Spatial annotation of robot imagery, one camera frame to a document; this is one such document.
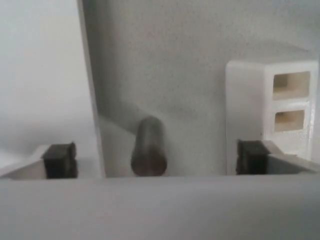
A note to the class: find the metal round peg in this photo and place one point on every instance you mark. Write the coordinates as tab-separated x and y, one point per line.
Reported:
149	150

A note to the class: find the white holder with square holes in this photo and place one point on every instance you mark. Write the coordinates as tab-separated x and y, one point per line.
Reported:
243	112

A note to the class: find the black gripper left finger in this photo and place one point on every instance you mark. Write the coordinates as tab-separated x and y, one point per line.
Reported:
60	162

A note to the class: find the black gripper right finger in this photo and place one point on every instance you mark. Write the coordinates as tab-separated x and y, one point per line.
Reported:
252	160

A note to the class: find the white task board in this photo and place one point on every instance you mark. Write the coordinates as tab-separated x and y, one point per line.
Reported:
37	62

